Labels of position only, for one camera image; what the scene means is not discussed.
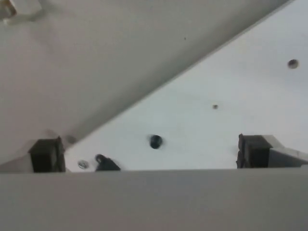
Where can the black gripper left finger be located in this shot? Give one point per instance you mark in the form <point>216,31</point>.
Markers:
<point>47,156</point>

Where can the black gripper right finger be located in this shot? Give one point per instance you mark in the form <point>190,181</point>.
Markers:
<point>255,152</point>

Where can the white task board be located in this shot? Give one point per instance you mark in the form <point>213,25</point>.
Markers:
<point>204,108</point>

